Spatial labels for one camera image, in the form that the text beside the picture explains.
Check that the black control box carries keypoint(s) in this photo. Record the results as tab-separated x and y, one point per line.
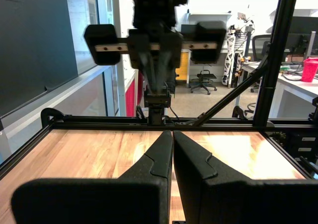
303	144

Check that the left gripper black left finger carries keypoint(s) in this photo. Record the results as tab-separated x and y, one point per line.
99	201

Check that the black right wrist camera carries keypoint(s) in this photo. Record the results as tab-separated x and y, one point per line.
155	8

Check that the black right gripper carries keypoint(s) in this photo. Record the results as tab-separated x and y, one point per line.
104	45

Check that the red cabinet panel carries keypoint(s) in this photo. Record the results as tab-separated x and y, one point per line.
130	97

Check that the red plastic cup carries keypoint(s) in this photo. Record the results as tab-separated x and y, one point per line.
310	70

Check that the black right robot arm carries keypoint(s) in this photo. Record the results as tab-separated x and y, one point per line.
157	104

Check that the black computer monitor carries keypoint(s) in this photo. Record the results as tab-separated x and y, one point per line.
188	28
306	25

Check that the white desk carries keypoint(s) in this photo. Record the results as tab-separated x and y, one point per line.
298	87

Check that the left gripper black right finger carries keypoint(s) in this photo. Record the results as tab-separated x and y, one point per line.
248	204

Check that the black aluminium frame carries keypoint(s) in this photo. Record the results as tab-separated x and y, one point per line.
274	60

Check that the yellow cabinet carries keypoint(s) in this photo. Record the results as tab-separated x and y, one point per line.
183	67

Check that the white lattice structure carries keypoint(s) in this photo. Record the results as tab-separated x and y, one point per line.
229	50

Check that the black office chair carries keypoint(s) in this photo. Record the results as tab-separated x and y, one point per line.
261	45
203	76

